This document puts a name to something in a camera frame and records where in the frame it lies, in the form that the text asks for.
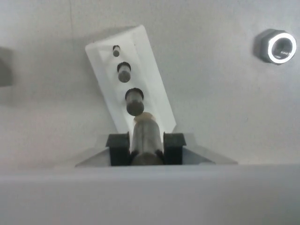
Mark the grey block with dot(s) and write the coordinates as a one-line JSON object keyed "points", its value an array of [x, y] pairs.
{"points": [[4, 68]]}

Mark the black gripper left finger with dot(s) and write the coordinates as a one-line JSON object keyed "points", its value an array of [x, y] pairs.
{"points": [[118, 150]]}

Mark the large metal round peg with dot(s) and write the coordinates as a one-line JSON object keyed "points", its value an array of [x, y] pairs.
{"points": [[146, 140]]}

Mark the white peg holder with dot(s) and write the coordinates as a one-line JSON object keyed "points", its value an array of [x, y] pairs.
{"points": [[150, 93]]}

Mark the thick metal round peg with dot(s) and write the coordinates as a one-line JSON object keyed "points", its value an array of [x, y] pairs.
{"points": [[134, 105]]}

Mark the medium metal round peg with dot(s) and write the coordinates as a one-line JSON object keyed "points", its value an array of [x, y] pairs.
{"points": [[123, 74]]}

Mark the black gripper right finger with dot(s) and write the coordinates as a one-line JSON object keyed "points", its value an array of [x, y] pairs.
{"points": [[173, 150]]}

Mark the small metal round peg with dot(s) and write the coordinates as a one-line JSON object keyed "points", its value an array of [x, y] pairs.
{"points": [[116, 52]]}

